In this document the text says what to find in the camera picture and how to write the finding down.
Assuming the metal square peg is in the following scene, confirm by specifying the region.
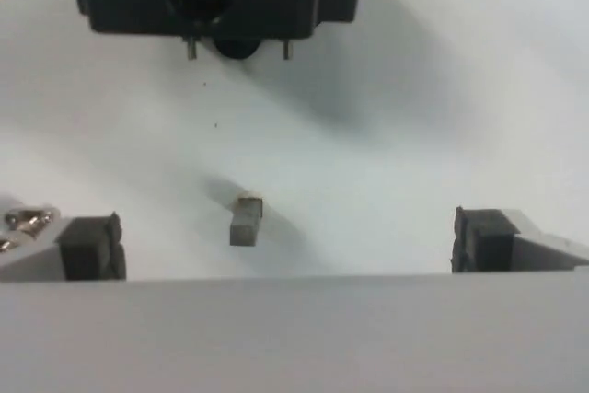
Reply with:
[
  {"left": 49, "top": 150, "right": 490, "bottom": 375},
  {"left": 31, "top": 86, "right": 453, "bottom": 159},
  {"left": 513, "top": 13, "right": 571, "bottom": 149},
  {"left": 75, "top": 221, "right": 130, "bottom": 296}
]
[{"left": 228, "top": 196, "right": 264, "bottom": 248}]

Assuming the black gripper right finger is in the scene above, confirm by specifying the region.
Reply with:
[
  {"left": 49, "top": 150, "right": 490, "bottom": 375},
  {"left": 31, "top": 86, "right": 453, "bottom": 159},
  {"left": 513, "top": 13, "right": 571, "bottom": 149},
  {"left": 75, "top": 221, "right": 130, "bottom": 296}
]
[{"left": 451, "top": 206, "right": 589, "bottom": 273}]

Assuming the white task board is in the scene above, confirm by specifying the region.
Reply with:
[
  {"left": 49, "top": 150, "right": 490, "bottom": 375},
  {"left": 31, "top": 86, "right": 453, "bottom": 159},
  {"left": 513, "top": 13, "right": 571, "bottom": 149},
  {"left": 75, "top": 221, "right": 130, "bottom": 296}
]
[{"left": 0, "top": 0, "right": 589, "bottom": 283}]

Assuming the shiny metal connector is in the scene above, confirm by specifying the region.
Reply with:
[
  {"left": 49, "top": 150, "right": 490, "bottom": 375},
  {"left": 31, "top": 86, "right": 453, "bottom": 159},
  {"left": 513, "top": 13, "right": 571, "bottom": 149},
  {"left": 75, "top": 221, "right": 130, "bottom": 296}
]
[{"left": 0, "top": 202, "right": 62, "bottom": 255}]

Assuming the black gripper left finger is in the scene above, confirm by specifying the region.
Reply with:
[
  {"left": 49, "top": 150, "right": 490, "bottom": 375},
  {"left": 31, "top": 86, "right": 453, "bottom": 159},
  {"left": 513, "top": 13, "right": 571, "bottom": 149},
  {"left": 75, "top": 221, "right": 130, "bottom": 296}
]
[{"left": 0, "top": 211, "right": 127, "bottom": 283}]

